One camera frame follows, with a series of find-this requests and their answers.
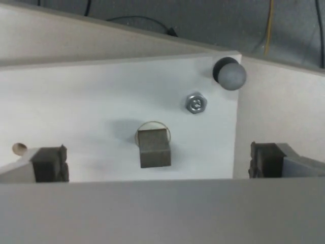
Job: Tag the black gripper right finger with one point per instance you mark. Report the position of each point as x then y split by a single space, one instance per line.
266 162

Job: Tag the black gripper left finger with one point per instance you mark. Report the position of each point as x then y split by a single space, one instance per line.
50 165

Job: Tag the white task board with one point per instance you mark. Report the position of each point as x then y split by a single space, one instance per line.
89 101

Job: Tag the small metal hex nut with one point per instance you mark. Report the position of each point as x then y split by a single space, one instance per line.
197 102

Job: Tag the grey ball board foot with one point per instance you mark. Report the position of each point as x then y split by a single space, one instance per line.
232 77

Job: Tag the metal square peg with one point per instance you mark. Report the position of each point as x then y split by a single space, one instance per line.
154 152

